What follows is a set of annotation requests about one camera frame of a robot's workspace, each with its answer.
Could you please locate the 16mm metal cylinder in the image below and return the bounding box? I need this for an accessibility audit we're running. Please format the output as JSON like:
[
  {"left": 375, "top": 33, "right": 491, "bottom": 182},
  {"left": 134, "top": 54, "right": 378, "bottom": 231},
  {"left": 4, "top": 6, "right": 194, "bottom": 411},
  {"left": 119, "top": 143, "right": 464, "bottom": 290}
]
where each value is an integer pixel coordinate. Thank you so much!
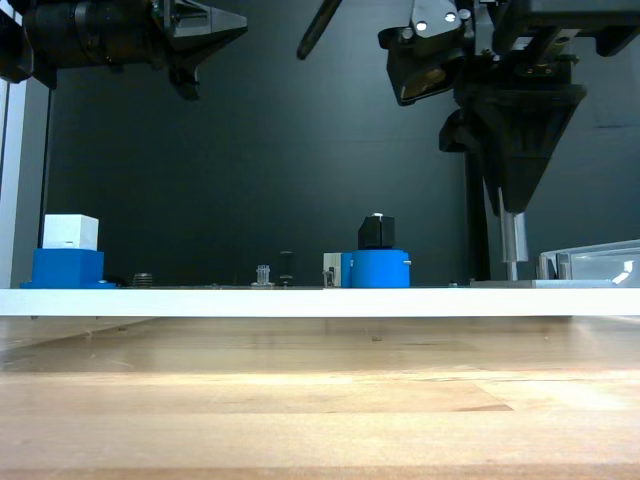
[{"left": 499, "top": 208, "right": 530, "bottom": 264}]

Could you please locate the white taskboard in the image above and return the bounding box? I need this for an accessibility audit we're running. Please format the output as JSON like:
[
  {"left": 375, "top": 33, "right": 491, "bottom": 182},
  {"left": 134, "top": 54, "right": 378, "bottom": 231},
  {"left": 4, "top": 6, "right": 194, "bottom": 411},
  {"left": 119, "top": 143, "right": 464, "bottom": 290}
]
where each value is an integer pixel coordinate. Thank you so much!
[{"left": 0, "top": 286, "right": 640, "bottom": 319}]

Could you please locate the black vertical pillar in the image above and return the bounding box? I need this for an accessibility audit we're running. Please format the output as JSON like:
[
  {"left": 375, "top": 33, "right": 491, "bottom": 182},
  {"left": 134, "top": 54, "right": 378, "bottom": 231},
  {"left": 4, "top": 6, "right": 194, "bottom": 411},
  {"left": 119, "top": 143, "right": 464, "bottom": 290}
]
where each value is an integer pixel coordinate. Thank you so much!
[{"left": 462, "top": 149, "right": 494, "bottom": 281}]

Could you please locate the black D-sub connector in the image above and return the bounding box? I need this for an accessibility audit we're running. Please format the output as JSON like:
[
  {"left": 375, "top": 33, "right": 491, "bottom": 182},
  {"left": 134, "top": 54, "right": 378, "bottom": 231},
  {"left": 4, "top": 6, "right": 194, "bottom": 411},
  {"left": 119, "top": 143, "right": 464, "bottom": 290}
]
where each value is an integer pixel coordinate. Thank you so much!
[{"left": 356, "top": 211, "right": 397, "bottom": 251}]

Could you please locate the clear plastic tub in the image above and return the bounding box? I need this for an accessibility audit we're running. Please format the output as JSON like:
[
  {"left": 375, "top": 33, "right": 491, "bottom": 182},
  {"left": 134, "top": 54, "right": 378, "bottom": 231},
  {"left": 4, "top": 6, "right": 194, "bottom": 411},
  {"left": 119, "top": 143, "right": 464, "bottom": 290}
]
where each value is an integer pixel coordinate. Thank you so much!
[{"left": 538, "top": 239, "right": 640, "bottom": 290}]

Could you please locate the grey metal peg plate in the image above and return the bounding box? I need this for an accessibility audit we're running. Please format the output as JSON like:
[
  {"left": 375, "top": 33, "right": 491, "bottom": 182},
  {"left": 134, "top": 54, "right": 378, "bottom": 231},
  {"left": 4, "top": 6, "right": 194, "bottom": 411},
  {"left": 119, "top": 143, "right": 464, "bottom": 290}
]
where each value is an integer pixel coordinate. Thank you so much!
[{"left": 469, "top": 278, "right": 615, "bottom": 290}]

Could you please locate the white block connector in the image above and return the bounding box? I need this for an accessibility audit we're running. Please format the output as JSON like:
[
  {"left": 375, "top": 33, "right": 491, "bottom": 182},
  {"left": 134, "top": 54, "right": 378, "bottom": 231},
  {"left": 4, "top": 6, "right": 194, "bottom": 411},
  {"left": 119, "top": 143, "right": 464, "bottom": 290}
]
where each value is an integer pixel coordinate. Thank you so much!
[{"left": 42, "top": 213, "right": 100, "bottom": 251}]

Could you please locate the small black socket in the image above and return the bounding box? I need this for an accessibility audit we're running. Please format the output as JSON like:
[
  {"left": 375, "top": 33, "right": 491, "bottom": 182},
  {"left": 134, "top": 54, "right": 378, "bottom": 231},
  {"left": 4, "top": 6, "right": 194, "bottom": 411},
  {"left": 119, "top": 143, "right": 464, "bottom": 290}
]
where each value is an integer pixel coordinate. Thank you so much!
[{"left": 278, "top": 250, "right": 297, "bottom": 287}]

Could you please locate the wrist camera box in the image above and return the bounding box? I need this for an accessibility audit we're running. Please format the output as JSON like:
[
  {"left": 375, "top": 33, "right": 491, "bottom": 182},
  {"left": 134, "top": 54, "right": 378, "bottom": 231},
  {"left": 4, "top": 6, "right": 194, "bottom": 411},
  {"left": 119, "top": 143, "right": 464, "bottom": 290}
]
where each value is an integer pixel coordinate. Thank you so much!
[{"left": 377, "top": 0, "right": 474, "bottom": 107}]

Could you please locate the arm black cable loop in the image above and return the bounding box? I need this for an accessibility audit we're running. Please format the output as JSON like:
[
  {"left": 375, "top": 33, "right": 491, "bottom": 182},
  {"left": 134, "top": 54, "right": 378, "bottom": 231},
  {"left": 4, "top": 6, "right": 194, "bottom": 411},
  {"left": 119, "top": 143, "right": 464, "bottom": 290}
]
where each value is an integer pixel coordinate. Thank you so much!
[{"left": 296, "top": 0, "right": 342, "bottom": 62}]

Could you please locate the blue round connector mount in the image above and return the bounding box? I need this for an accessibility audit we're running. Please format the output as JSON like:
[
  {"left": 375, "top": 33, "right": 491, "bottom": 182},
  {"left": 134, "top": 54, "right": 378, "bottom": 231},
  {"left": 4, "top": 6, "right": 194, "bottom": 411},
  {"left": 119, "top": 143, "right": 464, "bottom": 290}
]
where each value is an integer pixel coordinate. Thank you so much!
[{"left": 342, "top": 248, "right": 413, "bottom": 289}]

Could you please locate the small blue block mount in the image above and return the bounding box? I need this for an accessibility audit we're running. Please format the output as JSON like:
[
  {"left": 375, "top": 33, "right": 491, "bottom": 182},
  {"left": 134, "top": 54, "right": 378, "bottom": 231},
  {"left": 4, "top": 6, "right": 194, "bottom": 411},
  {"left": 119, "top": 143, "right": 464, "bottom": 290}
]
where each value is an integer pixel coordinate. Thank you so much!
[{"left": 19, "top": 247, "right": 119, "bottom": 290}]

